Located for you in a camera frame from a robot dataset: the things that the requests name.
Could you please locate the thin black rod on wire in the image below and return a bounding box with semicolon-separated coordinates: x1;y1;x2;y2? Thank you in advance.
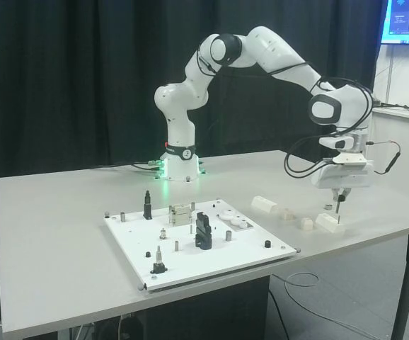
366;140;403;175

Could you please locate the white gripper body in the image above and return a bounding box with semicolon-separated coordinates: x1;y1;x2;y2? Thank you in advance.
310;162;371;190

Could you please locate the grey floor cable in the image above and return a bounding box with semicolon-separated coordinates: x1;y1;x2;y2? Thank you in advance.
270;271;321;340

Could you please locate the black base cable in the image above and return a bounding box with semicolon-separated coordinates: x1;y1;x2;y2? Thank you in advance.
98;161;163;174

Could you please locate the white task board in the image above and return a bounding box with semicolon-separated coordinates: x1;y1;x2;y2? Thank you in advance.
103;198;299;293

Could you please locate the long white holder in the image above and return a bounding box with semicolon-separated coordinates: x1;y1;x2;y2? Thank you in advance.
250;195;279;215

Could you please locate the white peg holder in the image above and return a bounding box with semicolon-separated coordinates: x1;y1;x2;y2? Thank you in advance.
315;212;346;236

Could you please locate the black controller cabinet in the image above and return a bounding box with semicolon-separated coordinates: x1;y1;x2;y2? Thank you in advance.
70;275;272;340

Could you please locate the black curtain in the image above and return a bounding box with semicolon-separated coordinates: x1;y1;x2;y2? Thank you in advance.
0;0;386;319

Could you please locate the tall black waterproof plug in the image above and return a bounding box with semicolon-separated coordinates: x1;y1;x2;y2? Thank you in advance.
142;190;154;221

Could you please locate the blue screen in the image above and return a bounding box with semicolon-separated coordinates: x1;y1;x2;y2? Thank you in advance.
380;0;409;46

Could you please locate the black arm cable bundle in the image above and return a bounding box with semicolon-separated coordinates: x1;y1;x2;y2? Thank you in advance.
194;49;375;180

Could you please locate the white cabinet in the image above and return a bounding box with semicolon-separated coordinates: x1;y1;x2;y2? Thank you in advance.
369;105;409;206

